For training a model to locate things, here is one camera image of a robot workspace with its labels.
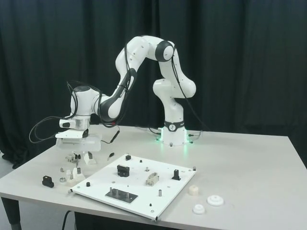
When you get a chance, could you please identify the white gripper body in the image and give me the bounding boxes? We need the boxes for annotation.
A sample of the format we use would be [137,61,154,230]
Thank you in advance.
[56,135,102,153]

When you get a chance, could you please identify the white wedge peg holder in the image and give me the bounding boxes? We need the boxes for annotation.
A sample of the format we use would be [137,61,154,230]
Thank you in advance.
[83,156,98,166]

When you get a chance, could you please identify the white long peg holder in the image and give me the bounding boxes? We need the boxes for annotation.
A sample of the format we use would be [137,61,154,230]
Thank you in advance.
[71,167,85,181]

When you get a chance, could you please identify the thin black rod red tag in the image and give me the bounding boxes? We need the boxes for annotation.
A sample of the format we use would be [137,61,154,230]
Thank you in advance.
[109,129,121,144]

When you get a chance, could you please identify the black D-SUB plug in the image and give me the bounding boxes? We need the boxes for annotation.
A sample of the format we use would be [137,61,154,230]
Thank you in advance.
[42,176,55,188]

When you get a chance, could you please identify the white task board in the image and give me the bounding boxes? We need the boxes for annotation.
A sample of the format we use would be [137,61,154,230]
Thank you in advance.
[69,153,198,220]

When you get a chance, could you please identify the black table leg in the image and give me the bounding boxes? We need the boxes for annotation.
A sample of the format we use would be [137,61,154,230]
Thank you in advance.
[0,197,23,230]

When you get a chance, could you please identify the black curtain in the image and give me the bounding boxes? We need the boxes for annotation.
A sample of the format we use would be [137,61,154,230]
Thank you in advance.
[0,0,307,168]

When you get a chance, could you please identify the cream small gear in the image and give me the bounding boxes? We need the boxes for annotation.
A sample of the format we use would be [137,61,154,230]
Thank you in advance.
[188,185,201,197]

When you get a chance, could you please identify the white large gear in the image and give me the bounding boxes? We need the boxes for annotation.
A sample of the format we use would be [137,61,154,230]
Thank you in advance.
[206,195,225,207]

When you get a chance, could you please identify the black looping wrist cable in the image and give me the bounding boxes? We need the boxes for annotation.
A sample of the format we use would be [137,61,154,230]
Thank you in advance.
[28,115,72,142]

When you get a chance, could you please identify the black table cables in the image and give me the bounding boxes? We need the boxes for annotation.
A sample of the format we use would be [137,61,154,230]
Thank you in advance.
[148,126,164,135]

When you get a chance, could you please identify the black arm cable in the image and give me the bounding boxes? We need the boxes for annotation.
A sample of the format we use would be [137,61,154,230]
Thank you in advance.
[95,45,139,127]

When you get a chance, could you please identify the black cable to foot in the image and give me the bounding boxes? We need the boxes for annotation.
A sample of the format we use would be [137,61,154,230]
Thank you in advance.
[171,41,203,145]

